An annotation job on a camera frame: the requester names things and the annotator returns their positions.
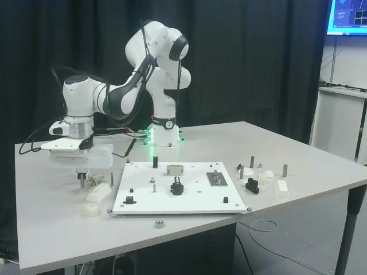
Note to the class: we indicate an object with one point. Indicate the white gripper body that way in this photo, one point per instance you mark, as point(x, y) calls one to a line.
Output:
point(97, 157)

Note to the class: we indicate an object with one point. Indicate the white peg holder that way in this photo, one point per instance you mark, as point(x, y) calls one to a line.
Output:
point(282, 189)
point(99, 193)

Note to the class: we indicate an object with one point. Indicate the metal round peg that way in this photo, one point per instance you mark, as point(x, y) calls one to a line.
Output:
point(112, 179)
point(242, 172)
point(285, 171)
point(252, 161)

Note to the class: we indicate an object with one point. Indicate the grey metal plug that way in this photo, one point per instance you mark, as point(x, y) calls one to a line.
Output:
point(96, 180)

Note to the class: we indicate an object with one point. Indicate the flat white mounting plate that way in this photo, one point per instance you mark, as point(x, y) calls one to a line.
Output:
point(61, 144)

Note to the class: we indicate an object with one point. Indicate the small white holder block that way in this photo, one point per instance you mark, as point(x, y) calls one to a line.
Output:
point(91, 210)

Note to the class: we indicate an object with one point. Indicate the thin black rod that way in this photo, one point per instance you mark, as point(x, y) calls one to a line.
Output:
point(132, 144)

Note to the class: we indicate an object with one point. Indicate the black USB plug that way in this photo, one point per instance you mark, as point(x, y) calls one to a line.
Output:
point(156, 162)

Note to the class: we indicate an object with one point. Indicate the black waterproof plug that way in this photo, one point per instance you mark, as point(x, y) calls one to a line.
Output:
point(177, 187)

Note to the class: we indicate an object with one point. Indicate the metal bolt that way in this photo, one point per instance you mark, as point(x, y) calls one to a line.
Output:
point(158, 224)

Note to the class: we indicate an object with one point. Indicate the white task board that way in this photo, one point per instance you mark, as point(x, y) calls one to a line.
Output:
point(177, 200)

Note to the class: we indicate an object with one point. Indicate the black Ethernet plug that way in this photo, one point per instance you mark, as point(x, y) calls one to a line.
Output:
point(238, 168)

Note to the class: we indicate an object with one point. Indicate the white large gear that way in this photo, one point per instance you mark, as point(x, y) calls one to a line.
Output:
point(249, 172)

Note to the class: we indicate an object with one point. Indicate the black D-SUB plug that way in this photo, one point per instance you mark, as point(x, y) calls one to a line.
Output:
point(252, 185)

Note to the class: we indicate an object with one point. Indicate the white medium gear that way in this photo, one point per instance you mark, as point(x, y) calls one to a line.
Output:
point(268, 173)

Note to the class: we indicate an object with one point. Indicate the black curtain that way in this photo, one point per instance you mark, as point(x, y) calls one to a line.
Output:
point(258, 71)

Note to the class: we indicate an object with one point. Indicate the white cabinet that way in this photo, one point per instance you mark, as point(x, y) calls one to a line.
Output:
point(341, 123)

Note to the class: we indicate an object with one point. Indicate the black table leg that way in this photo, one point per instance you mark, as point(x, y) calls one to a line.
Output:
point(348, 229)

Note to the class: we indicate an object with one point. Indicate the blue screen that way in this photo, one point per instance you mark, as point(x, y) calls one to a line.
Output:
point(348, 15)

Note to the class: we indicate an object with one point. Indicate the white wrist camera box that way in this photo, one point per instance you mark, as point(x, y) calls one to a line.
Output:
point(58, 128)

